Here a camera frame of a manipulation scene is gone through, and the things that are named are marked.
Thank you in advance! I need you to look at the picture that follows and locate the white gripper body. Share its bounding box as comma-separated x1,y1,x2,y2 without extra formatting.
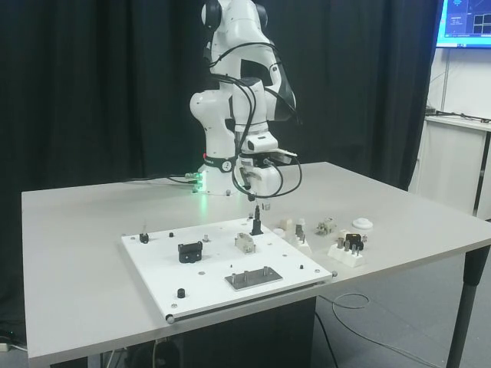
235,156,284,189

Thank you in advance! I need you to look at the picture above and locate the tall black upright plug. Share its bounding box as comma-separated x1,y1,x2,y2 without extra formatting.
249,205,264,235

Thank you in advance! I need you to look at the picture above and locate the white three-peg holder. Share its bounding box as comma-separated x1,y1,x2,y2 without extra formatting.
285,225,312,255

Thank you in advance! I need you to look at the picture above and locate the white task board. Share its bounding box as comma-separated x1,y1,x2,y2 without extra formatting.
120,217,339,323

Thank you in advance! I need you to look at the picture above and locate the black D-SUB plug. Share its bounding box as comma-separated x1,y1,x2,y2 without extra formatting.
344,232,364,251

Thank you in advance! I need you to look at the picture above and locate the white long peg holder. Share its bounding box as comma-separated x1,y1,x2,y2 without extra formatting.
327,244,367,268

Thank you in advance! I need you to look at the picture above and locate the white large gear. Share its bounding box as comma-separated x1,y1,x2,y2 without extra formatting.
351,216,374,232

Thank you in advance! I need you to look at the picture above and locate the white cabinet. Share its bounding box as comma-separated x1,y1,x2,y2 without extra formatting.
408,113,491,222

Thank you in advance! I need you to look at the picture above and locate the black curtain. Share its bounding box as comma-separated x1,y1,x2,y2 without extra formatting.
0,0,438,334

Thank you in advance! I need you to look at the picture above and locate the dark table leg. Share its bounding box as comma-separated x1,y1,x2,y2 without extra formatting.
447,245,486,368

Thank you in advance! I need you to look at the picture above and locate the blue screen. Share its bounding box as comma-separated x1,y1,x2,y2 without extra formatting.
436,0,491,49

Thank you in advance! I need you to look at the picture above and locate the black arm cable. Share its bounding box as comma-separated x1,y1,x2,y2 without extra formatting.
206,40,304,133

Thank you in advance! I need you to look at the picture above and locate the black base cable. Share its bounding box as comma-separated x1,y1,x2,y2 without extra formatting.
132,172,204,192

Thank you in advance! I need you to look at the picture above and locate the grey floor cable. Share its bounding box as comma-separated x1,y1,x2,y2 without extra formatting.
313,293,450,368

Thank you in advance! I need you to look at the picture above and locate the black tangled cable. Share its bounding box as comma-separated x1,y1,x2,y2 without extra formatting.
424,108,491,123

